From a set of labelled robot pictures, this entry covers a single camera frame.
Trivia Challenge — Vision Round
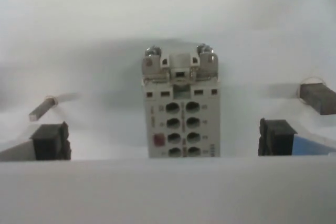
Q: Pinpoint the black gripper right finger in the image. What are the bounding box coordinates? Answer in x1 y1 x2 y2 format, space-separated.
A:
258 118 336 157

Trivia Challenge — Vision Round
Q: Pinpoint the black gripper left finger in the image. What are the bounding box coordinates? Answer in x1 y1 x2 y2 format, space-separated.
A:
0 121 72 162

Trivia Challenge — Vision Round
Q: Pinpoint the grey waterproof plug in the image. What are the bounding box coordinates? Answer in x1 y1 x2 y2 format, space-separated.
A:
141 42 222 159

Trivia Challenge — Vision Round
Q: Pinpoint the large metal square peg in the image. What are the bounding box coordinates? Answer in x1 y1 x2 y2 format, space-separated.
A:
299 83 336 116

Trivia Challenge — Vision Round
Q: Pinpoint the white task board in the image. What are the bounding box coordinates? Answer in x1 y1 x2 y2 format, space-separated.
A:
0 34 336 162

